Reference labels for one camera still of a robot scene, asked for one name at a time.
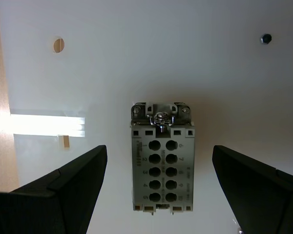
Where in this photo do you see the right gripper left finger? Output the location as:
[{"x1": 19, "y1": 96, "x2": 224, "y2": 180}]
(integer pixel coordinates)
[{"x1": 0, "y1": 145, "x2": 108, "y2": 234}]

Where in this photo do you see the grey HAN10-E connector insert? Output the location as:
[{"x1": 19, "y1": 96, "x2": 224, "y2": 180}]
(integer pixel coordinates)
[{"x1": 130, "y1": 101, "x2": 194, "y2": 216}]

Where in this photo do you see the black board screw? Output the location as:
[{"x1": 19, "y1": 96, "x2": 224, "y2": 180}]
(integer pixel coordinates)
[{"x1": 260, "y1": 33, "x2": 272, "y2": 45}]

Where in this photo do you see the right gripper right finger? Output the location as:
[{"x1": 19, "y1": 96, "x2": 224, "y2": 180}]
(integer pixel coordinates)
[{"x1": 211, "y1": 145, "x2": 293, "y2": 234}]

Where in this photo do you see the white mounting board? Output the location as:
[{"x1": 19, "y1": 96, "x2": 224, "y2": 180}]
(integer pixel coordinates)
[{"x1": 0, "y1": 0, "x2": 293, "y2": 234}]

